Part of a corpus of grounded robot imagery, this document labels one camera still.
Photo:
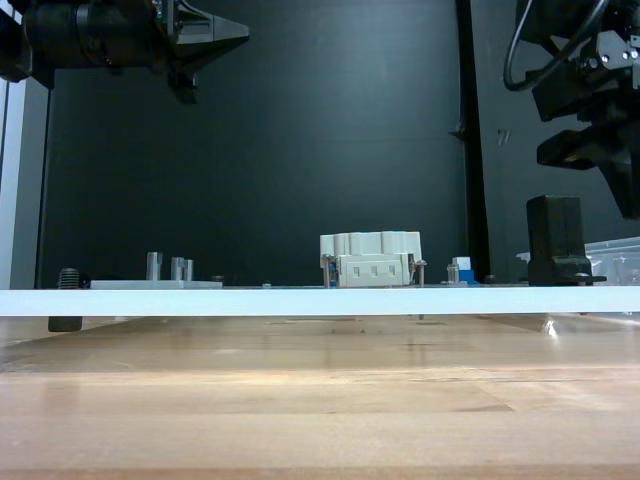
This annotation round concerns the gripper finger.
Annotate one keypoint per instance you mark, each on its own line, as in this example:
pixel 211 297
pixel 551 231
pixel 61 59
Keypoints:
pixel 200 30
pixel 627 190

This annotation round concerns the grey connector hub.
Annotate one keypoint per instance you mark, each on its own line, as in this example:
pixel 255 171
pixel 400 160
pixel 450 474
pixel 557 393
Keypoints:
pixel 372 270

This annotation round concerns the clear plastic tub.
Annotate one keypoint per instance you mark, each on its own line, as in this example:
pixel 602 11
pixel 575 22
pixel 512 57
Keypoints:
pixel 615 260

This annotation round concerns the blue white terminal block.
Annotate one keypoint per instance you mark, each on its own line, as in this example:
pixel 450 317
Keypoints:
pixel 466 274

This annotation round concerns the small silver standoff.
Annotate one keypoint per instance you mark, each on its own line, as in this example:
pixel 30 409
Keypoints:
pixel 452 275

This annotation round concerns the silver metal bar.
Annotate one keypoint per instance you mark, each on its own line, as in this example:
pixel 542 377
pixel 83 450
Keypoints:
pixel 177 270
pixel 189 272
pixel 155 267

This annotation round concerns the grey metal plate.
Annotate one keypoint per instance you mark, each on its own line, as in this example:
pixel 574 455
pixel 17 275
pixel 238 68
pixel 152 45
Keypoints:
pixel 150 284

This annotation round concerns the white board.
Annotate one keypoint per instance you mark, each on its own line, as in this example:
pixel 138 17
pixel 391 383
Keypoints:
pixel 320 302

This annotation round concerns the black board foot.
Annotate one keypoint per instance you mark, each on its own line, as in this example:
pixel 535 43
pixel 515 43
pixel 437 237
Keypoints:
pixel 65 323

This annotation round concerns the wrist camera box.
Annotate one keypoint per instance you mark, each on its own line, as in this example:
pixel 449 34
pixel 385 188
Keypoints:
pixel 565 100

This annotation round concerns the black vertical post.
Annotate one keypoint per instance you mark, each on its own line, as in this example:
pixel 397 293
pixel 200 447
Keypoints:
pixel 472 200

